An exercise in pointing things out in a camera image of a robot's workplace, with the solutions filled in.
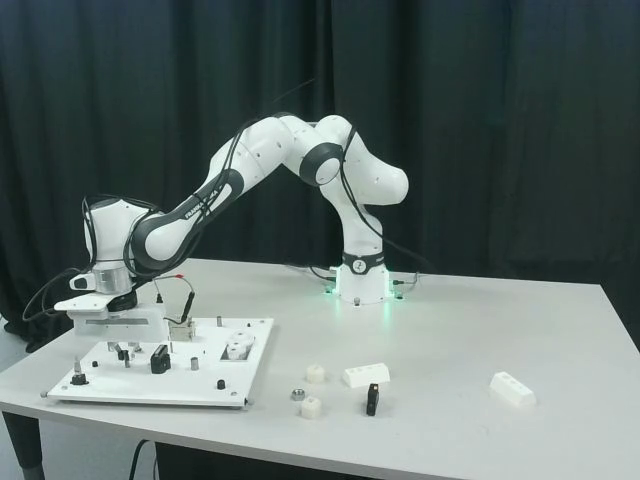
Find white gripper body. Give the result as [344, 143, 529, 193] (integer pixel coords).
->
[72, 306, 167, 345]

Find long white peg holder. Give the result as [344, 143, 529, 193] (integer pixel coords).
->
[342, 362, 392, 389]
[488, 371, 537, 409]

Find black rectangular plug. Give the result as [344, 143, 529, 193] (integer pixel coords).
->
[150, 344, 171, 375]

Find metal plug black flange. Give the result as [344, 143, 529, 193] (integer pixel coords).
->
[69, 353, 90, 387]

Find flat white mounting plate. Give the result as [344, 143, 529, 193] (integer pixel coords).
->
[53, 294, 110, 314]

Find white task board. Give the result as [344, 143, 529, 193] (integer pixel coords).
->
[43, 314, 274, 409]

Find black table leg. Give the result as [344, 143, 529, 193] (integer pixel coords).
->
[0, 410, 41, 480]

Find black cabinet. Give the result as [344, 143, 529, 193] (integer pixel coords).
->
[154, 442, 361, 480]

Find black curtain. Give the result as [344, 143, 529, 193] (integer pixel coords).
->
[0, 0, 640, 351]

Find black D-SUB plug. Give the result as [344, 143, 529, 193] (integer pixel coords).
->
[363, 382, 381, 417]

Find silver wrist ring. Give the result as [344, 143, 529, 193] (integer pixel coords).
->
[93, 267, 134, 296]

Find thin black rod on wire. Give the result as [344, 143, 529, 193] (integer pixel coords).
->
[153, 272, 197, 322]

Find black camera cable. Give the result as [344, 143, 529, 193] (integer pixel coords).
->
[22, 267, 91, 331]

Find black hanging cable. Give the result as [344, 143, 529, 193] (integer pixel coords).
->
[130, 438, 154, 480]

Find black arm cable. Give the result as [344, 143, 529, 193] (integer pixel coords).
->
[81, 115, 436, 276]

